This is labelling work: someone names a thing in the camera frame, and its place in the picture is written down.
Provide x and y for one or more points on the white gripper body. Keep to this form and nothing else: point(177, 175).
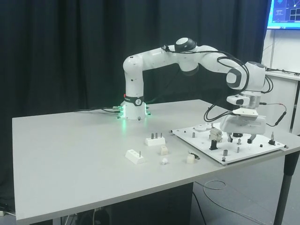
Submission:
point(246, 125)

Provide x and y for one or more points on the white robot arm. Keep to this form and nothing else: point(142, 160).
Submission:
point(164, 58)

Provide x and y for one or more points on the large metal square peg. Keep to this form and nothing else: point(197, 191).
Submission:
point(225, 152)

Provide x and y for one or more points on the white square peg holder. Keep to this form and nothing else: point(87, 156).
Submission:
point(154, 142)

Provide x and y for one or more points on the white round peg holder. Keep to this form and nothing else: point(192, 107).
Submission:
point(134, 157)

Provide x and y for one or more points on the black D-SUB plug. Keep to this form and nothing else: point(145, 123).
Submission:
point(238, 135)

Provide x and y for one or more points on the metal BNC plug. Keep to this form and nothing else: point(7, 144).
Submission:
point(239, 141)

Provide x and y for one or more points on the metal bolt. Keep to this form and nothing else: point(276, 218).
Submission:
point(272, 136)

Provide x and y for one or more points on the white large gear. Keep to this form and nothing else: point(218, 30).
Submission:
point(200, 128)

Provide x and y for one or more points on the white task board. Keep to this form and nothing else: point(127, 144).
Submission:
point(199, 143)

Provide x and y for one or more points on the black USB plug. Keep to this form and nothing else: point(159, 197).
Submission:
point(195, 156)

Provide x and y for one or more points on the small cream plug holder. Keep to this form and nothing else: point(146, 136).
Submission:
point(163, 150)
point(190, 159)

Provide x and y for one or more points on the white cabinet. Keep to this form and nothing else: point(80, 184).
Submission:
point(293, 98)

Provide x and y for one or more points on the black table leg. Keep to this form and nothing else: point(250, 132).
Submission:
point(284, 187)

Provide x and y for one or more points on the white small gear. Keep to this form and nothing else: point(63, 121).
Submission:
point(164, 161)

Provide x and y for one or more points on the blue screen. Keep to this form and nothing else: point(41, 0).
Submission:
point(284, 14)

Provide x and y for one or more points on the black curtain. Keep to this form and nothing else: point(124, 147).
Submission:
point(70, 47)

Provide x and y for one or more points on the white power strip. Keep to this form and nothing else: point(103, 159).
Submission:
point(2, 212)

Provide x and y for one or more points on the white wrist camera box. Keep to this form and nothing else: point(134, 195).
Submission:
point(237, 100)

